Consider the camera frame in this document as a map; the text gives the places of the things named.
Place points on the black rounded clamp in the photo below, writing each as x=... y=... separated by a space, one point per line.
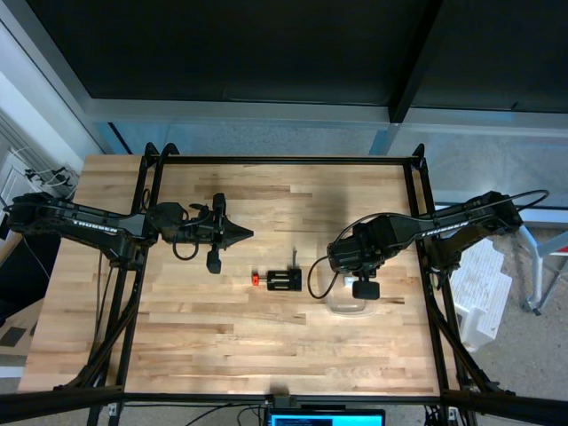
x=151 y=148
x=171 y=148
x=419 y=151

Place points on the white plastic step stool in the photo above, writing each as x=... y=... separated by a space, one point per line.
x=483 y=284

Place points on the grey metal chair frame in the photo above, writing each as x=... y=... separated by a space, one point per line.
x=538 y=284

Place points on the white block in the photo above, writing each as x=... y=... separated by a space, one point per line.
x=349 y=281

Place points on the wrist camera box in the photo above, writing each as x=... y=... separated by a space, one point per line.
x=339 y=257

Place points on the black bench vise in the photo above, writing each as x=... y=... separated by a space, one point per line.
x=284 y=280

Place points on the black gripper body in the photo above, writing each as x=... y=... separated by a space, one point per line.
x=366 y=290
x=199 y=231

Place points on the brown cardboard box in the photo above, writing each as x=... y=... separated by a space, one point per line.
x=31 y=324

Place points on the screen with blue edge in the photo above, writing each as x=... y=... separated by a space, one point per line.
x=324 y=419

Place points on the silver threaded vise screw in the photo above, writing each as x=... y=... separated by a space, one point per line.
x=263 y=280

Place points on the clear plastic tub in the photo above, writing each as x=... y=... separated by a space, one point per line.
x=344 y=306

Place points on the black metal frame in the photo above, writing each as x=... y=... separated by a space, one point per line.
x=66 y=399

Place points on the black table-level camera box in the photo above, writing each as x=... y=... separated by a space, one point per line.
x=281 y=399

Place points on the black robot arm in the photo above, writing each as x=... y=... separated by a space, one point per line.
x=444 y=228
x=89 y=224

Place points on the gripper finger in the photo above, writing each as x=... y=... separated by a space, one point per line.
x=233 y=238
x=233 y=227

